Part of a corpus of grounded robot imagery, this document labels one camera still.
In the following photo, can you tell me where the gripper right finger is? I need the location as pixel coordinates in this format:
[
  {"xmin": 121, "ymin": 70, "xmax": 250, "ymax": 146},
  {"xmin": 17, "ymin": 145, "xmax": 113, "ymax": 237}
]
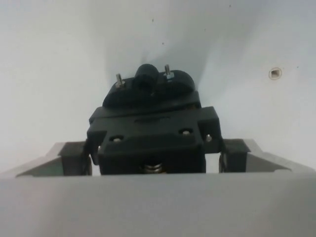
[{"xmin": 218, "ymin": 139, "xmax": 291, "ymax": 173}]

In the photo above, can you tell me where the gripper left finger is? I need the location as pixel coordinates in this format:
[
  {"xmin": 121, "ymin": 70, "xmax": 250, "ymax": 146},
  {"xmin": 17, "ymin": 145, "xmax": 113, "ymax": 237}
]
[{"xmin": 14, "ymin": 141, "xmax": 94, "ymax": 177}]

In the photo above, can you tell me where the white task board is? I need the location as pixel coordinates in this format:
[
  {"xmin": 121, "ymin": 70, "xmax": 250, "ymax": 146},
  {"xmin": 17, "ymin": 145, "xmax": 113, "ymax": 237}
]
[{"xmin": 0, "ymin": 0, "xmax": 316, "ymax": 172}]

